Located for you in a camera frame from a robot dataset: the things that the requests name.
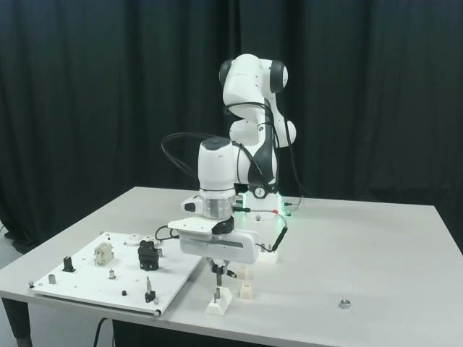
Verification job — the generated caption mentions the pale waterproof plug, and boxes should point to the pale waterproof plug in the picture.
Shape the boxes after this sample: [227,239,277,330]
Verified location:
[93,244,115,267]

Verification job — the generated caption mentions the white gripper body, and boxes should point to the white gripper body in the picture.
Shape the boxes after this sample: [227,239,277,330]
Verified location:
[179,228,260,264]

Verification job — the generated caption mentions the black box under table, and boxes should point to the black box under table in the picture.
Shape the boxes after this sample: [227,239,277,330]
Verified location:
[112,318,254,347]

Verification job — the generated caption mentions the black cable under table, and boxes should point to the black cable under table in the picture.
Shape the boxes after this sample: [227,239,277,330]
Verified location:
[94,317,114,347]

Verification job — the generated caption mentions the black D-SUB plug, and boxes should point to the black D-SUB plug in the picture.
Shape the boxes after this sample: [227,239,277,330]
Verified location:
[137,241,161,272]

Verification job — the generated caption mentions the black curtains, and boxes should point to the black curtains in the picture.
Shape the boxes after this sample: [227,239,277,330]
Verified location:
[0,0,463,242]

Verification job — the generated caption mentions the white task board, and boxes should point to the white task board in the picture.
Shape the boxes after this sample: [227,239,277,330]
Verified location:
[27,231,203,319]

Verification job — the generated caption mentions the white square peg holder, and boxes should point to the white square peg holder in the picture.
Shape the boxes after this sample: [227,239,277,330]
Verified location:
[204,287,233,316]

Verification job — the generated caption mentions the thin black rod red tag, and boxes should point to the thin black rod red tag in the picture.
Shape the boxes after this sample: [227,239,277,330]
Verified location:
[249,206,289,251]

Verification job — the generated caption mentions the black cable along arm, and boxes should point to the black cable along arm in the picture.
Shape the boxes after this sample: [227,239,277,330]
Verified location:
[154,101,289,242]

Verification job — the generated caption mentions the black table leg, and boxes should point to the black table leg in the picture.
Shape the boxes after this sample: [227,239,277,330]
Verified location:
[0,296,30,347]

